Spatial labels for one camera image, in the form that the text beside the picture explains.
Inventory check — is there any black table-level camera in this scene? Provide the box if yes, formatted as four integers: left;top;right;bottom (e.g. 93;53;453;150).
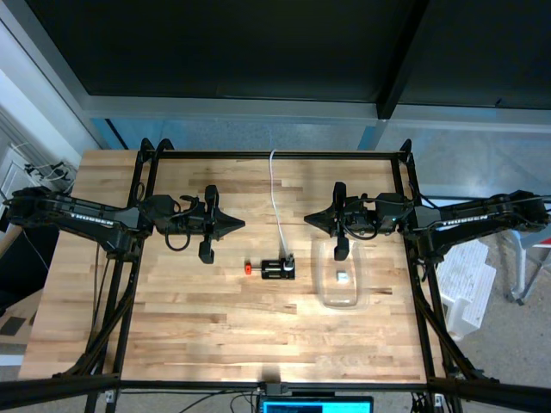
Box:
257;373;288;396

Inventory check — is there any brown cardboard box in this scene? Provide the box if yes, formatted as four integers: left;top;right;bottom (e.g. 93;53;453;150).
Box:
0;287;45;346

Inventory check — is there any white socket cable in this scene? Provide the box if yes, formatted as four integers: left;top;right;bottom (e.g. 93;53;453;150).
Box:
268;149;292;259

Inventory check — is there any white step stool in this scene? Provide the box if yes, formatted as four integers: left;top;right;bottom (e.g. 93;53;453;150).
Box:
434;240;498;342

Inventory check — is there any white power strip with cables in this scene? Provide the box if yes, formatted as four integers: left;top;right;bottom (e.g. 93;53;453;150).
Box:
23;160;75;185

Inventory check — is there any black clamp with red knob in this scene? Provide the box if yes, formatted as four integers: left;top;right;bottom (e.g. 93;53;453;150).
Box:
244;256;298;281

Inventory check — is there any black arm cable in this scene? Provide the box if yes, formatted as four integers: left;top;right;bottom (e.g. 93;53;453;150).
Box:
164;230;193;253

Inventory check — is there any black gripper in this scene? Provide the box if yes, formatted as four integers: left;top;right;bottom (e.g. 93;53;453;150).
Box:
303;182;378;262
184;184;246;264

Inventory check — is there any clear plastic tub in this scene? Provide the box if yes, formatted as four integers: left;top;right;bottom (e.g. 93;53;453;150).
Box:
310;238;371;311

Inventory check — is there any grey metal stand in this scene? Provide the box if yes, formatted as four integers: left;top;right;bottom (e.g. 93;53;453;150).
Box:
494;227;551;306

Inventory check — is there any laptop with blue screen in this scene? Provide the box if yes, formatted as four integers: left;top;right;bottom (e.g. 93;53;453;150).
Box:
257;395;375;413

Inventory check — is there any black metal frame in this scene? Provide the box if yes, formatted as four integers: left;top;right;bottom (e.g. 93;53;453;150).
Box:
0;137;551;413

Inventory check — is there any black flat mat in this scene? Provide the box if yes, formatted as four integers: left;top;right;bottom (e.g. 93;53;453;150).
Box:
0;316;26;337

